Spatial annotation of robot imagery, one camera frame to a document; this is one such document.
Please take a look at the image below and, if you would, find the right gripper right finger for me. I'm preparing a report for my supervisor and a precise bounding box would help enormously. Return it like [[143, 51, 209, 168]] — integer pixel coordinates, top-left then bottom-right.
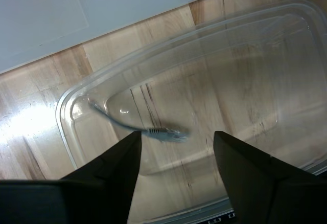
[[213, 130, 327, 224]]

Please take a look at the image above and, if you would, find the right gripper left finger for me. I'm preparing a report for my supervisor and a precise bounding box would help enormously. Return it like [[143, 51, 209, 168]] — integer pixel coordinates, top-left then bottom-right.
[[0, 131, 143, 224]]

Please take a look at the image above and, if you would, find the grey rj45 connector cable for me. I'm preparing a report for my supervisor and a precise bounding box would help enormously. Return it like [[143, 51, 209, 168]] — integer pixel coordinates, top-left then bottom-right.
[[88, 100, 191, 144]]

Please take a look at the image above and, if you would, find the clear plastic container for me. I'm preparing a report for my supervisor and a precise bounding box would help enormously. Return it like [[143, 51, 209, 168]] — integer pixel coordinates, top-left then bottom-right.
[[55, 0, 327, 224]]

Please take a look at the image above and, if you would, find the white board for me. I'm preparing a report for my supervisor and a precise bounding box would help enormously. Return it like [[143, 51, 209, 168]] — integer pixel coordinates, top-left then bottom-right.
[[0, 0, 259, 74]]

